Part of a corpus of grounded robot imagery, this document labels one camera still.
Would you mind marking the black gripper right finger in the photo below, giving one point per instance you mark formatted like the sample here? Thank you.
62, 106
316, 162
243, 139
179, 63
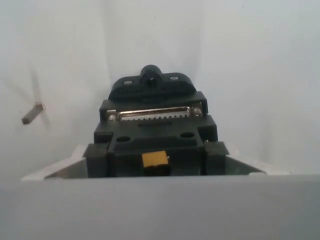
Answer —
216, 160

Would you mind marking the small metal square peg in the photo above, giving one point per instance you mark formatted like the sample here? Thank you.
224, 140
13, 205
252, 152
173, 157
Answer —
32, 113

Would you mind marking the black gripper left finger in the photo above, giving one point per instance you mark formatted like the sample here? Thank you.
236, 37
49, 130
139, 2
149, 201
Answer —
96, 160

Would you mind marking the white task board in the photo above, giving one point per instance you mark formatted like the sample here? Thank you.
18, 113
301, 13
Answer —
225, 50

